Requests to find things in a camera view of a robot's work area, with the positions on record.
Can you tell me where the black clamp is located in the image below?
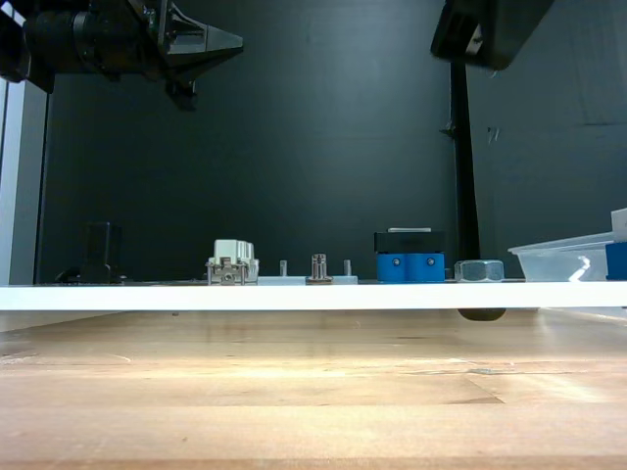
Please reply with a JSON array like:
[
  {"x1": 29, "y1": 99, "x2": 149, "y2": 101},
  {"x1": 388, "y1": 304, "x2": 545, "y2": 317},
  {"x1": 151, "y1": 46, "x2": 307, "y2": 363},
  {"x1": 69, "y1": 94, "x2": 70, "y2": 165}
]
[{"x1": 53, "y1": 220, "x2": 129, "y2": 285}]

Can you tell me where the clear plastic tub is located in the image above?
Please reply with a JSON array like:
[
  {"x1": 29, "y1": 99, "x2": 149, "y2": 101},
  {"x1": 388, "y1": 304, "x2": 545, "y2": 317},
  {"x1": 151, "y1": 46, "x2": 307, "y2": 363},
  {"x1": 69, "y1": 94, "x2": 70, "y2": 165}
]
[{"x1": 507, "y1": 232, "x2": 627, "y2": 283}]

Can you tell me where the small metal connector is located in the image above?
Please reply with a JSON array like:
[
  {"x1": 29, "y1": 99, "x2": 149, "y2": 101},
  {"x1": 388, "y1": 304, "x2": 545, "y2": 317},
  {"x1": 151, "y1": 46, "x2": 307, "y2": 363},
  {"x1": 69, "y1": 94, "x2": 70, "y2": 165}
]
[{"x1": 306, "y1": 253, "x2": 335, "y2": 286}]

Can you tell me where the silver M12 hex nut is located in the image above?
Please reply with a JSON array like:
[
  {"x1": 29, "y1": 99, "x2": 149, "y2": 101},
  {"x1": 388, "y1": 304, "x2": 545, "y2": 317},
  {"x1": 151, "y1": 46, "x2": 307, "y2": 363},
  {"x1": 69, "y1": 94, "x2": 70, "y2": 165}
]
[{"x1": 454, "y1": 258, "x2": 506, "y2": 284}]

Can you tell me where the blue and white connector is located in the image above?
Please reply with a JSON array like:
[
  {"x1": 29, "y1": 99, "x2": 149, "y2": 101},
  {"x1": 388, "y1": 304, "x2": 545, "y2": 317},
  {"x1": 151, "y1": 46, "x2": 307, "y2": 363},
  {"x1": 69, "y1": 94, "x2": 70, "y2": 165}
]
[{"x1": 605, "y1": 208, "x2": 627, "y2": 281}]

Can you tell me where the blue connector mount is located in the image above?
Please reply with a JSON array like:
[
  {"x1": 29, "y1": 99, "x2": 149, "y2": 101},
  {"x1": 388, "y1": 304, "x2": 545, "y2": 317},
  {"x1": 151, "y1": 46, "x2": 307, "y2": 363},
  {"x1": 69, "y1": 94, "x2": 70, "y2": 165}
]
[{"x1": 376, "y1": 252, "x2": 446, "y2": 284}]

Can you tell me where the grey connector housing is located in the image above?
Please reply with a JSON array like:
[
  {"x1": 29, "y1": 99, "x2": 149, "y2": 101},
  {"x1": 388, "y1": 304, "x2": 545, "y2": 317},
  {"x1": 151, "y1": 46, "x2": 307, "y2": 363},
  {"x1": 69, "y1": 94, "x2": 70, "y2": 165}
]
[{"x1": 205, "y1": 238, "x2": 260, "y2": 286}]

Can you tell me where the white board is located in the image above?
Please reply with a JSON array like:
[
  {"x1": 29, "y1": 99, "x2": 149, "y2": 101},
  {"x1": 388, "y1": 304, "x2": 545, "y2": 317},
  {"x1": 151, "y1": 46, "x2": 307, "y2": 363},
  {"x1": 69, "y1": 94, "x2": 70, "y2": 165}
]
[{"x1": 0, "y1": 279, "x2": 627, "y2": 311}]

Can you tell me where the black rubber board foot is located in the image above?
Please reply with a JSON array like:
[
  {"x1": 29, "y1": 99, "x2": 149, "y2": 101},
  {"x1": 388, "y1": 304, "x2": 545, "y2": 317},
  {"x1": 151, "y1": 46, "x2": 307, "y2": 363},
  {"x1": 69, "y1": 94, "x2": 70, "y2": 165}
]
[{"x1": 458, "y1": 306, "x2": 507, "y2": 322}]

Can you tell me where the black connector block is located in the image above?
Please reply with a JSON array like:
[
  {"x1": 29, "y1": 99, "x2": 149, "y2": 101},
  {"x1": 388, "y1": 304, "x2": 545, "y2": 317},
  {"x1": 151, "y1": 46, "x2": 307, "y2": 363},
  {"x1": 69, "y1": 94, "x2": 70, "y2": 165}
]
[{"x1": 374, "y1": 227, "x2": 446, "y2": 256}]

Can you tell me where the black frame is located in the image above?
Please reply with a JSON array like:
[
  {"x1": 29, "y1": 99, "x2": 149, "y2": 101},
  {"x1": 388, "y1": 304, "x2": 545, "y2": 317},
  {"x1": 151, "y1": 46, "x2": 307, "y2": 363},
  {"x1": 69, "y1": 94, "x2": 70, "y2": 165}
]
[{"x1": 448, "y1": 62, "x2": 484, "y2": 283}]

